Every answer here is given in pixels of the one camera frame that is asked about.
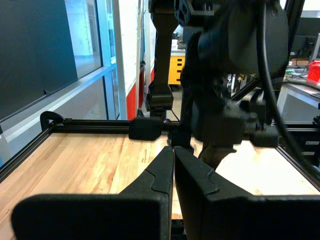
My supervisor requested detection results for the yellow drawer cabinet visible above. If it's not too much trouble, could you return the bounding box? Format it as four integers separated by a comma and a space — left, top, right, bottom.
168, 55, 186, 86

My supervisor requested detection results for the glass window with frame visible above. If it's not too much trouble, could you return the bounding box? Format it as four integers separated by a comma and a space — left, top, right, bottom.
63, 0, 128, 121

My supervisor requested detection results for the black aluminium frame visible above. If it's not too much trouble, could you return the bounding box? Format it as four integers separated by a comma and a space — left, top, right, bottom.
0, 0, 320, 193

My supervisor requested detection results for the white desk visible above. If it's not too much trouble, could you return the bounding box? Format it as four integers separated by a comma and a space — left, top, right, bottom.
274, 79, 320, 123

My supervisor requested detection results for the black corner bracket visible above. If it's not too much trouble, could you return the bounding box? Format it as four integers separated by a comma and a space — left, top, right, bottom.
39, 111, 65, 132

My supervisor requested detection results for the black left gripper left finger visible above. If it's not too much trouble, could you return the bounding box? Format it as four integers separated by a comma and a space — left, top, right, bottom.
11, 145, 175, 240

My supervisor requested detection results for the black computer monitor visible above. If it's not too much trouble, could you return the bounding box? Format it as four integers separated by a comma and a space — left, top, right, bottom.
291, 17, 320, 60

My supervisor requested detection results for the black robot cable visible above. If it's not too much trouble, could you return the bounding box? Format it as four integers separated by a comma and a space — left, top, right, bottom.
256, 0, 290, 141

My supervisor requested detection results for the red plastic container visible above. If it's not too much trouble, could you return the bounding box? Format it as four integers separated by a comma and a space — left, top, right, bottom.
307, 59, 320, 82

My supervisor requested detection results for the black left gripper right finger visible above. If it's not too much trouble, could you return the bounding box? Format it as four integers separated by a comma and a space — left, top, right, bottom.
174, 145, 320, 240

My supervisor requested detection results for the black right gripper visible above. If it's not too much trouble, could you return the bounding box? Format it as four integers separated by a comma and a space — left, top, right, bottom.
128, 99, 280, 169

